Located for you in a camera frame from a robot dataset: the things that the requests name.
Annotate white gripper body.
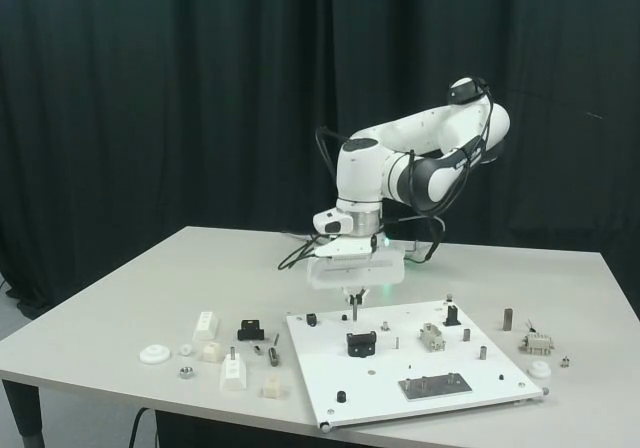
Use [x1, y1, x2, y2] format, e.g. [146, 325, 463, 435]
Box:
[306, 254, 405, 290]

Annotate white holder with peg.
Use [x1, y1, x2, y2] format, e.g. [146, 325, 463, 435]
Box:
[219, 355, 250, 395]

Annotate long white peg holder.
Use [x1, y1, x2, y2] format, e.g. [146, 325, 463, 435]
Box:
[193, 309, 222, 342]

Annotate black connector block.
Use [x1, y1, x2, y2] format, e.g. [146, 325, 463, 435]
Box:
[345, 330, 378, 360]

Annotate beige multi-pin connector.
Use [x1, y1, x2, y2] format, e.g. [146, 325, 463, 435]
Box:
[418, 322, 442, 352]

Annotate white task board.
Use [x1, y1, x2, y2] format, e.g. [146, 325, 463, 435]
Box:
[284, 295, 547, 430]

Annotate black plug holder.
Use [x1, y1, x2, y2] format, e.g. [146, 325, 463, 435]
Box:
[236, 318, 265, 343]

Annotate black under-table panel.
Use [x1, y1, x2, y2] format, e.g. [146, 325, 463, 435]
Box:
[153, 407, 322, 448]

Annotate white large gear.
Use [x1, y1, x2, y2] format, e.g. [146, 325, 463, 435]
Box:
[139, 345, 174, 368]

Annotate black curtain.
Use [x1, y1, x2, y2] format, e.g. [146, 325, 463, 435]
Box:
[0, 0, 640, 314]

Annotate black table leg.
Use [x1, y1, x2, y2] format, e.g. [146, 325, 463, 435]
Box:
[0, 376, 40, 448]

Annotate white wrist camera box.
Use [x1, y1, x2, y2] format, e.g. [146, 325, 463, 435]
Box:
[312, 208, 352, 235]

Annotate black camera cable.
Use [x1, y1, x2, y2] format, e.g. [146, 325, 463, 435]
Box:
[277, 232, 326, 272]

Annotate beige plug with wires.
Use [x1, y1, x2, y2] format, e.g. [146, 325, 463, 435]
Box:
[519, 319, 549, 356]

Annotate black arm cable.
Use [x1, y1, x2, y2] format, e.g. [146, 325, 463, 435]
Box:
[315, 78, 497, 269]

